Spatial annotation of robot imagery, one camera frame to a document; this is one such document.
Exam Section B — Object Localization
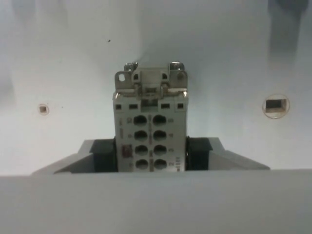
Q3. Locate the grey waterproof plug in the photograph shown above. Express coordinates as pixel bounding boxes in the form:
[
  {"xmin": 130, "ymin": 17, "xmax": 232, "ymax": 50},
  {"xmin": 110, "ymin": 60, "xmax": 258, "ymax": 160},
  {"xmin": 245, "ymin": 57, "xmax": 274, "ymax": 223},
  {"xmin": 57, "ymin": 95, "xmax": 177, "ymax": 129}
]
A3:
[{"xmin": 111, "ymin": 90, "xmax": 190, "ymax": 173}]

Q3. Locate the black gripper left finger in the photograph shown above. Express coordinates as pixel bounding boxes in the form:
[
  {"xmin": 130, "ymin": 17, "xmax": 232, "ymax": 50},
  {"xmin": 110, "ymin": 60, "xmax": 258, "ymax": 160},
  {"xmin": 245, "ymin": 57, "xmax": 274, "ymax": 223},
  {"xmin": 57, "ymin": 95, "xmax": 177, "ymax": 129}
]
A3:
[{"xmin": 31, "ymin": 137, "xmax": 117, "ymax": 175}]

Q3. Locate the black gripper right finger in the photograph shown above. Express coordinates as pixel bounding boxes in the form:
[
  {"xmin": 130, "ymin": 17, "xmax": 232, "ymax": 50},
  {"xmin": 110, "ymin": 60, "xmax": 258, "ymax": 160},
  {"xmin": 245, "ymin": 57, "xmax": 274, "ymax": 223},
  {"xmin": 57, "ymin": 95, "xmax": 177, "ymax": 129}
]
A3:
[{"xmin": 186, "ymin": 137, "xmax": 271, "ymax": 172}]

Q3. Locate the white task board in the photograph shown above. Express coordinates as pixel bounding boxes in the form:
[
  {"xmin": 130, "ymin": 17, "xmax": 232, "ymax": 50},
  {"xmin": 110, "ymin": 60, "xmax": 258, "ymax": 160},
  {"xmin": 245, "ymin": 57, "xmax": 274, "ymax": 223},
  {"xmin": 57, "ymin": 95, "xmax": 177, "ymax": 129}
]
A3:
[{"xmin": 0, "ymin": 0, "xmax": 312, "ymax": 175}]

